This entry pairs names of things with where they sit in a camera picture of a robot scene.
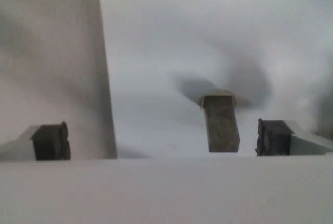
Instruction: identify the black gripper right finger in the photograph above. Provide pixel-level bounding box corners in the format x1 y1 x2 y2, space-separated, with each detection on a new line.
255 118 333 157

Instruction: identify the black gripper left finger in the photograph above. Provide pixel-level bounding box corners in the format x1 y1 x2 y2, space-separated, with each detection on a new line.
0 121 72 161

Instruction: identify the metal square peg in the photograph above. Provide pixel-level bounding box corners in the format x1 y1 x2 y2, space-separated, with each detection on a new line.
203 95 241 153

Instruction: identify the white task board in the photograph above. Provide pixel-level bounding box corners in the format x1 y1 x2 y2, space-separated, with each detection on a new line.
96 0 333 161

